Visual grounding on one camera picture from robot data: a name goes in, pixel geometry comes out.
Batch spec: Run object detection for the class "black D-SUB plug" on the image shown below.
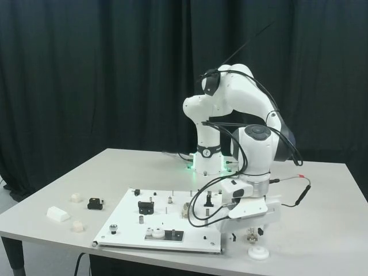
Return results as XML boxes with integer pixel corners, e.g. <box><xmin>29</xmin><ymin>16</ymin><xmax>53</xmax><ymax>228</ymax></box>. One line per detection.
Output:
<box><xmin>87</xmin><ymin>197</ymin><xmax>105</xmax><ymax>210</ymax></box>

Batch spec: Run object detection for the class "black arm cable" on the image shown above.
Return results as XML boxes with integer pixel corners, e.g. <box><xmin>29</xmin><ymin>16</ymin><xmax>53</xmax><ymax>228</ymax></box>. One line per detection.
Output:
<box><xmin>197</xmin><ymin>68</ymin><xmax>304</xmax><ymax>167</ymax></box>

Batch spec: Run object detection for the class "dark table leg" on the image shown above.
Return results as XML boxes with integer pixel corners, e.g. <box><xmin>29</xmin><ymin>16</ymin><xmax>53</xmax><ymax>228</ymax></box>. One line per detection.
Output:
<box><xmin>1</xmin><ymin>236</ymin><xmax>24</xmax><ymax>276</ymax></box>

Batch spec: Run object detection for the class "long white holder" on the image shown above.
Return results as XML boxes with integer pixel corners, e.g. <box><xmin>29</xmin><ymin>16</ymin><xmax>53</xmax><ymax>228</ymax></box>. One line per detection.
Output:
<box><xmin>46</xmin><ymin>205</ymin><xmax>71</xmax><ymax>223</ymax></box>

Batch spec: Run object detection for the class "black camera cable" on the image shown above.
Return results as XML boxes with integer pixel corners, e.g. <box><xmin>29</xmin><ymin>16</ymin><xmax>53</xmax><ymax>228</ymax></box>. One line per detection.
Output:
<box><xmin>188</xmin><ymin>120</ymin><xmax>248</xmax><ymax>229</ymax></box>

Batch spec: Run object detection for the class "white task board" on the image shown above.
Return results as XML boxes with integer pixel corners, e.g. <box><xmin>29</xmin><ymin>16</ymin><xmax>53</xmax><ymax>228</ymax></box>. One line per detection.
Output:
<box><xmin>92</xmin><ymin>188</ymin><xmax>225</xmax><ymax>255</ymax></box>

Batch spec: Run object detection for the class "white large gear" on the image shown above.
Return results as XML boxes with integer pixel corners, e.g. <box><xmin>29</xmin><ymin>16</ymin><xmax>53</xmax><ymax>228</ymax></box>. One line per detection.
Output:
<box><xmin>247</xmin><ymin>246</ymin><xmax>270</xmax><ymax>259</ymax></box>

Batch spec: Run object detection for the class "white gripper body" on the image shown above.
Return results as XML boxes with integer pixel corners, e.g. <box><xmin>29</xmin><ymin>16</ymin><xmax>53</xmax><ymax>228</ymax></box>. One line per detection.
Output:
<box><xmin>219</xmin><ymin>194</ymin><xmax>282</xmax><ymax>234</ymax></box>

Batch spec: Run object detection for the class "black curtain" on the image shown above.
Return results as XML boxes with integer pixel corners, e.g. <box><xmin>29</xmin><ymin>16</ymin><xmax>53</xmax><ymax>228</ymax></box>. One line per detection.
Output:
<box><xmin>0</xmin><ymin>0</ymin><xmax>368</xmax><ymax>202</ymax></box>

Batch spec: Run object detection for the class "black base cable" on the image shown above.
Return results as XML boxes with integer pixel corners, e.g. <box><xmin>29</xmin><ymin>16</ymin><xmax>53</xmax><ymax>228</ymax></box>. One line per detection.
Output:
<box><xmin>162</xmin><ymin>151</ymin><xmax>194</xmax><ymax>162</ymax></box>

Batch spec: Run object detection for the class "black floor cable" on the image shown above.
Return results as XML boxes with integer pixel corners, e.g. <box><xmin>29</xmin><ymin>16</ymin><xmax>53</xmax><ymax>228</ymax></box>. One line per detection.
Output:
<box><xmin>75</xmin><ymin>252</ymin><xmax>89</xmax><ymax>276</ymax></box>

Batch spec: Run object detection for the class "beige metal plug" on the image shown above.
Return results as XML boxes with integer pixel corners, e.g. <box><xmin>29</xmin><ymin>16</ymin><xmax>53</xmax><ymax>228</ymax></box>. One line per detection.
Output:
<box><xmin>244</xmin><ymin>227</ymin><xmax>259</xmax><ymax>244</ymax></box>

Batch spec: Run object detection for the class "thin black overhead cable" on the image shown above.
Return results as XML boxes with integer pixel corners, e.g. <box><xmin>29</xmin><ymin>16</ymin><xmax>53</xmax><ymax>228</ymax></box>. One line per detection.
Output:
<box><xmin>221</xmin><ymin>23</ymin><xmax>273</xmax><ymax>66</ymax></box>

